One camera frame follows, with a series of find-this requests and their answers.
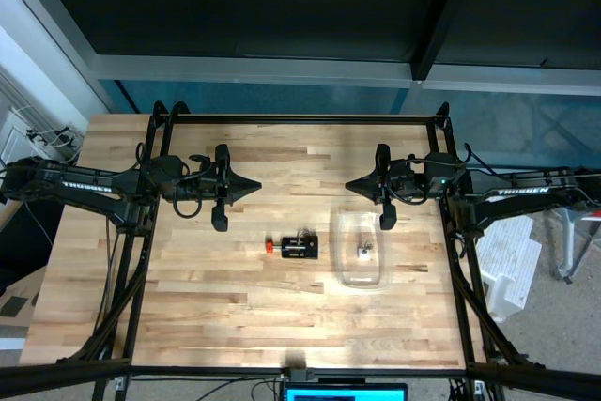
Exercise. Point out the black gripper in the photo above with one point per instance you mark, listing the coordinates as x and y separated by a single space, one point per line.
385 157
220 157

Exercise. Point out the brown cardboard box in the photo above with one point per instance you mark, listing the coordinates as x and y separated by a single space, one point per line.
23 288

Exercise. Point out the blue laptop screen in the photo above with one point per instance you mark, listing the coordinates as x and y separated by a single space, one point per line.
345 394

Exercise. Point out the black clamp hub red knob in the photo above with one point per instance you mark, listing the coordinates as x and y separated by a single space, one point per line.
300 251

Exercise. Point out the black table-level camera box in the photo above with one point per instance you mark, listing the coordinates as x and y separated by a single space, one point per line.
297 374

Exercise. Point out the black window post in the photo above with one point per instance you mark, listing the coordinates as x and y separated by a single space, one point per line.
441 16

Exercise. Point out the black metal table frame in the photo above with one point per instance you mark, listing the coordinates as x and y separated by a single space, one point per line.
300 118

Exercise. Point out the grey metal window rail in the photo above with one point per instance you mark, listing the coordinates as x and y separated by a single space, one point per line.
253 67

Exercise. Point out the grey metal chair frame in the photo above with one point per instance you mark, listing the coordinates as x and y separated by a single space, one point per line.
569 246

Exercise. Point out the clear plastic tub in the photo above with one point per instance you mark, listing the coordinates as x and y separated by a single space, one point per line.
361 279

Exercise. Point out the white stepped foam block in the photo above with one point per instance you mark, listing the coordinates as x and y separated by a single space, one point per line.
509 255

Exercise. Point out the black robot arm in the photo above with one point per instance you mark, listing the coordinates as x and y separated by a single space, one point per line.
521 192
89 185

